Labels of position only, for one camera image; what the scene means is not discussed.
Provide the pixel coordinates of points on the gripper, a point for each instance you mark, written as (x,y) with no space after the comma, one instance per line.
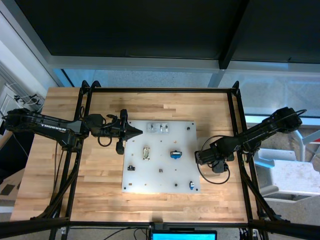
(220,167)
(117,130)

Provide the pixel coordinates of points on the clear block with toggles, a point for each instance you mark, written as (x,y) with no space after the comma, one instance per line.
(157,128)

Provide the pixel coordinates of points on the grey connector housing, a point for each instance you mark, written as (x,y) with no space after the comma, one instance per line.
(146,153)

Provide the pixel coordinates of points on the small blue connector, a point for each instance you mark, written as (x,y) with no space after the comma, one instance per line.
(191,185)

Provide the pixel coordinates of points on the blue and black socket block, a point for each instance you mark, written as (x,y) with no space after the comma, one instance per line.
(175,154)

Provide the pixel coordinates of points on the white board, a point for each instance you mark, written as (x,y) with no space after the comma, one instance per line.
(155,180)

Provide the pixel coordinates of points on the white step stool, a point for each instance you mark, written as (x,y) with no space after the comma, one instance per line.
(295,175)

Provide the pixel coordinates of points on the blue screen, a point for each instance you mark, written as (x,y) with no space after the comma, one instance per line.
(182,236)

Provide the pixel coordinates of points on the grey metal stand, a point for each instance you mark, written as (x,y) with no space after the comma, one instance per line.
(300,142)

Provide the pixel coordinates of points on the black bracket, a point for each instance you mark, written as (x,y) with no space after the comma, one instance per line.
(130,168)

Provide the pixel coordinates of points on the black table frame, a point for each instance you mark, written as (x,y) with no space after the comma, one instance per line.
(160,90)

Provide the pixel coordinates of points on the grey metal partition frame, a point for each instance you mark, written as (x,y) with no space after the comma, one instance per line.
(150,63)

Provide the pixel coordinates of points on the small black table camera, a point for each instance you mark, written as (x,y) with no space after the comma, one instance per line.
(158,225)

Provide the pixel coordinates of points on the black upright post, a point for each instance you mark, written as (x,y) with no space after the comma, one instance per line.
(225,62)

